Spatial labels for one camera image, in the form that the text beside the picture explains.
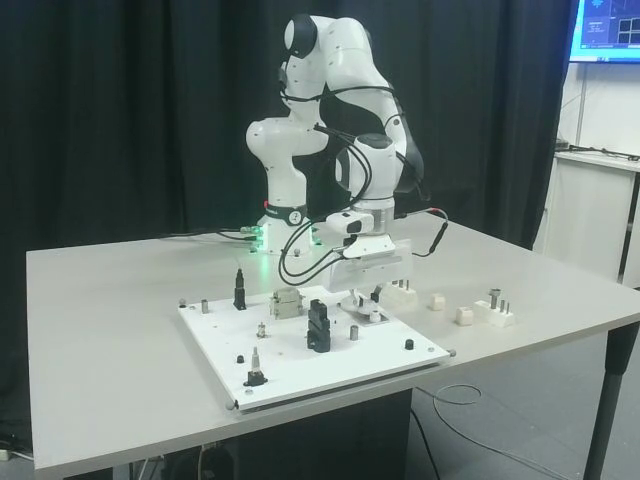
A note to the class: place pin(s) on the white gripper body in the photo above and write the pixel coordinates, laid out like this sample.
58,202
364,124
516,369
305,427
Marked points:
370,272

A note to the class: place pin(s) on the white medium gear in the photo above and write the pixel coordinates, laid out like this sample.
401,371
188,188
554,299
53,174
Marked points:
369,302

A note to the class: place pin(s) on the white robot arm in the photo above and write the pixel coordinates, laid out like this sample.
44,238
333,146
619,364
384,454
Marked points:
350,50

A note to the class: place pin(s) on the white peg holder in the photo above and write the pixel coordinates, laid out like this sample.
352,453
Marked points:
492,314
400,301

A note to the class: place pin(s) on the black D-SUB plug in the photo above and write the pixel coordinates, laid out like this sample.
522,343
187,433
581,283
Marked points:
317,325

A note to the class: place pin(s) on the small white holder block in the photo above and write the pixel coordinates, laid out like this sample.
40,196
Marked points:
437,302
465,316

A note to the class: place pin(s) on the white task board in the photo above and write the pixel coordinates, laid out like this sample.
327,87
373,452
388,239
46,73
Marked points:
300,370

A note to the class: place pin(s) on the small metal plug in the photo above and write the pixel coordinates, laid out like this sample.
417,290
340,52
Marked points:
260,329

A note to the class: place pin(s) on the large metal round peg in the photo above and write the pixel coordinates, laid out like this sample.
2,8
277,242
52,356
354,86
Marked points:
495,294

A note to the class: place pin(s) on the black box under table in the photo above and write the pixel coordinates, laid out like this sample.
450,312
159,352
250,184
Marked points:
325,440

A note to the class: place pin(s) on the white cabinet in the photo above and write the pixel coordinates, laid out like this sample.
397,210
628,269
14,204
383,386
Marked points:
590,215

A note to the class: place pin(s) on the black table leg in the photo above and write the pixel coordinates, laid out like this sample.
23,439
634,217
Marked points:
607,400

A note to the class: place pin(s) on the black curtain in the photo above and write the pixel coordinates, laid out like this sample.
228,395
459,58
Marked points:
125,125

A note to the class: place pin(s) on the blue screen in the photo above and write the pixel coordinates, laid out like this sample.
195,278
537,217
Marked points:
605,30

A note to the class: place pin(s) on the white power strip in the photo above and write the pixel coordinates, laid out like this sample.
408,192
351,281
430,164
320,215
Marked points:
5,455

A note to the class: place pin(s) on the flat white mount plate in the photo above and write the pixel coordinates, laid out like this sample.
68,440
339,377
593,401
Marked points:
372,246

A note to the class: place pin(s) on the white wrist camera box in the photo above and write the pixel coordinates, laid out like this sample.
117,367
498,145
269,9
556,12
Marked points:
347,222

